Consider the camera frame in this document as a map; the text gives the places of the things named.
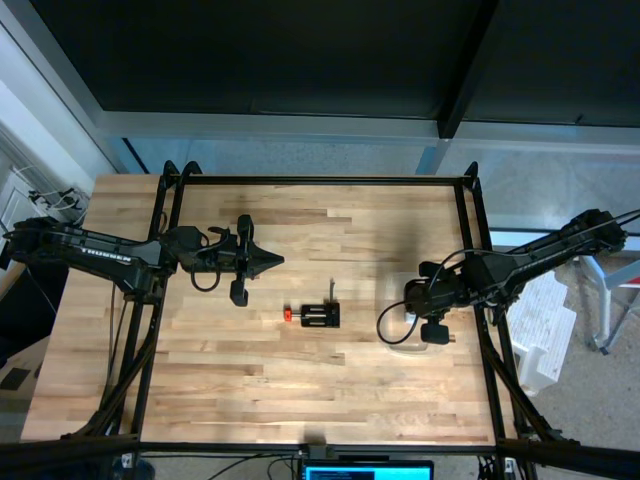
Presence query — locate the white styrofoam block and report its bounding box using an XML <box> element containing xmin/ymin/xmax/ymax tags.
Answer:
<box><xmin>504</xmin><ymin>277</ymin><xmax>581</xmax><ymax>399</ymax></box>

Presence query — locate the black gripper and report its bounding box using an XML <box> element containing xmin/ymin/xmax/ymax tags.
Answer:
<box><xmin>403</xmin><ymin>259</ymin><xmax>469</xmax><ymax>346</ymax></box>
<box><xmin>192</xmin><ymin>214</ymin><xmax>286</xmax><ymax>307</ymax></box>

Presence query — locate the white black cable bundle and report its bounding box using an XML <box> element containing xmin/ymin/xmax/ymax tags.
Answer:
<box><xmin>27</xmin><ymin>187</ymin><xmax>84</xmax><ymax>211</ymax></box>

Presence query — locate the black vise orange knob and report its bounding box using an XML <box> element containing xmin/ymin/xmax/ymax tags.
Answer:
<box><xmin>282</xmin><ymin>301</ymin><xmax>342</xmax><ymax>330</ymax></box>

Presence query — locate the black camera mount box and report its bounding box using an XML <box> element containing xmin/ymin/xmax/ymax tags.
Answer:
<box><xmin>299</xmin><ymin>438</ymin><xmax>337</xmax><ymax>459</ymax></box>

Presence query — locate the dark storage case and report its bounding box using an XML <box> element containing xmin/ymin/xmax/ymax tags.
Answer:
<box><xmin>0</xmin><ymin>262</ymin><xmax>71</xmax><ymax>369</ymax></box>

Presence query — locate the black metal table frame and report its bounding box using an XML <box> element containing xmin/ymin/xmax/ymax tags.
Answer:
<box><xmin>0</xmin><ymin>159</ymin><xmax>640</xmax><ymax>480</ymax></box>

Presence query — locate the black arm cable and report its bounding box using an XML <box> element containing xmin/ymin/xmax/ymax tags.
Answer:
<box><xmin>189</xmin><ymin>225</ymin><xmax>231</xmax><ymax>293</ymax></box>
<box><xmin>376</xmin><ymin>248</ymin><xmax>476</xmax><ymax>347</ymax></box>

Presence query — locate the black flat pad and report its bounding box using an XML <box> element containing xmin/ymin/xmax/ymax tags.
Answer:
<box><xmin>0</xmin><ymin>367</ymin><xmax>31</xmax><ymax>391</ymax></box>

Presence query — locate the laptop screen blue edge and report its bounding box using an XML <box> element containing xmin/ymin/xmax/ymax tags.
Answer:
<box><xmin>298</xmin><ymin>459</ymin><xmax>435</xmax><ymax>480</ymax></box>

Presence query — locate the clear plastic tub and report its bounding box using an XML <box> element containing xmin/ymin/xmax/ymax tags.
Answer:
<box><xmin>374</xmin><ymin>272</ymin><xmax>444</xmax><ymax>357</ymax></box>

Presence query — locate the grey metal stand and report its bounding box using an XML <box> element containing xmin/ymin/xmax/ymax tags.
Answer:
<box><xmin>564</xmin><ymin>244</ymin><xmax>640</xmax><ymax>356</ymax></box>

